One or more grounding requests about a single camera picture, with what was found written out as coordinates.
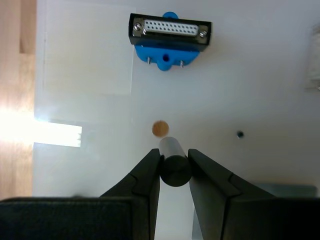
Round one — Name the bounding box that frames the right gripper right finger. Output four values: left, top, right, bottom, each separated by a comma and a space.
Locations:
188, 148, 320, 240

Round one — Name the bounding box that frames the blue round mount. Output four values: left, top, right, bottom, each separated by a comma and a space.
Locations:
134, 11, 201, 72

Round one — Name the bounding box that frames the black D-sub connector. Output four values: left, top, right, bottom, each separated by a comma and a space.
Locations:
128, 12, 213, 54

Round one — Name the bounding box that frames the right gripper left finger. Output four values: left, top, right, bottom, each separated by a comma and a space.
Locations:
0, 148, 161, 240

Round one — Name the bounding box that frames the steel 16mm cylinder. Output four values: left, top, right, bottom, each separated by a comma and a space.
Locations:
158, 136, 194, 187

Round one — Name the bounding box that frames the white board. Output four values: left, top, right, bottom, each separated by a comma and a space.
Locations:
32, 0, 320, 240

